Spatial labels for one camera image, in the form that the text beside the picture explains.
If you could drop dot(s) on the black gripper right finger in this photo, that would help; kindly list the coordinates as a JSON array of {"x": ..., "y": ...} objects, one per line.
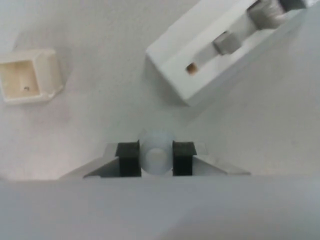
[{"x": 182, "y": 158}]

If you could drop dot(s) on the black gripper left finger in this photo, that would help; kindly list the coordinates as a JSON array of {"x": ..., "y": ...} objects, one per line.
[{"x": 128, "y": 160}]

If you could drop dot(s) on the white small gear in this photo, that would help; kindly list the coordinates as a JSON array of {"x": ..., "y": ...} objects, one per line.
[{"x": 156, "y": 150}]

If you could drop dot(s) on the white peg holder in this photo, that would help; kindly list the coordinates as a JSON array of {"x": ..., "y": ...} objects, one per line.
[{"x": 165, "y": 62}]

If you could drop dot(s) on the small cream square holder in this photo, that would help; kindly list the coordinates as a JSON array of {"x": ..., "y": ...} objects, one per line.
[{"x": 50, "y": 75}]

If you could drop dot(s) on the small metal peg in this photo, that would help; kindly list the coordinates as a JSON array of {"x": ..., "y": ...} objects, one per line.
[{"x": 226, "y": 42}]

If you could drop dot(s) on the medium metal peg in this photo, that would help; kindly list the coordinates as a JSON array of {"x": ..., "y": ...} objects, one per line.
[{"x": 265, "y": 12}]

